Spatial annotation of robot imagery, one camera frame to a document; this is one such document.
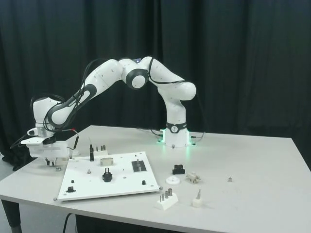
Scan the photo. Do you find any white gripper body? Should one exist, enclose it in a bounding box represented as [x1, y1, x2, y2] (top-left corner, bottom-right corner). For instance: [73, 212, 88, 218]
[29, 141, 69, 161]

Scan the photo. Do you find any flat white mounting plate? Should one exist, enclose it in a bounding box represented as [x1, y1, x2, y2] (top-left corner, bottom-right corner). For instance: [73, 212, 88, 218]
[20, 137, 51, 147]

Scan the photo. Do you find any thin black rod red tag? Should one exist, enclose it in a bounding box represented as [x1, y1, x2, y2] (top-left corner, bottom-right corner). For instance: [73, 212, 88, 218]
[70, 128, 80, 150]

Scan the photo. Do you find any black upright plug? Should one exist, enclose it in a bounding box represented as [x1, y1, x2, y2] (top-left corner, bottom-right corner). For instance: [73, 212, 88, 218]
[87, 136, 95, 162]

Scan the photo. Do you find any white task board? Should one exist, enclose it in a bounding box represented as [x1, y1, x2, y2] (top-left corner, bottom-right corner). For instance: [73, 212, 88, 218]
[54, 150, 163, 202]

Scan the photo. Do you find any black table leg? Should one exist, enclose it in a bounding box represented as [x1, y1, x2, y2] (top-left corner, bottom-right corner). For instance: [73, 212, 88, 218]
[0, 199, 20, 233]

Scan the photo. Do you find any black cabinet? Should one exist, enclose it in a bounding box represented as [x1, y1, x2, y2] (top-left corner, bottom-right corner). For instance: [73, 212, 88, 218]
[75, 213, 171, 233]

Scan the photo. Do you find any white round peg holder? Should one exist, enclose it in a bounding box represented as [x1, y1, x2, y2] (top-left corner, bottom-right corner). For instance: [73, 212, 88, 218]
[154, 194, 179, 210]

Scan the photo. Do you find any beige waterproof plug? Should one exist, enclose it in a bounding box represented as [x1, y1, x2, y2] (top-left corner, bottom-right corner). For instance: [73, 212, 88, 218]
[186, 171, 202, 184]

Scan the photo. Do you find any black curtain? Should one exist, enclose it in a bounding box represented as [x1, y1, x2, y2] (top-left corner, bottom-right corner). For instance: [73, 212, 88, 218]
[0, 0, 311, 172]

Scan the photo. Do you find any silver flange ring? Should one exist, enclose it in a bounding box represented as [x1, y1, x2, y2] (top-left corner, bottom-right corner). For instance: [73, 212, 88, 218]
[35, 125, 56, 138]

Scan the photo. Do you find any black floor cable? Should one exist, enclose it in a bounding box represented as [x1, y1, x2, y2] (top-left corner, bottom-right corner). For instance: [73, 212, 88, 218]
[63, 213, 76, 233]

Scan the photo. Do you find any black base cable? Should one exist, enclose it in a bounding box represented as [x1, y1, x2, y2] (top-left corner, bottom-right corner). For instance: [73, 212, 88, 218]
[136, 128, 164, 137]
[190, 132, 207, 141]

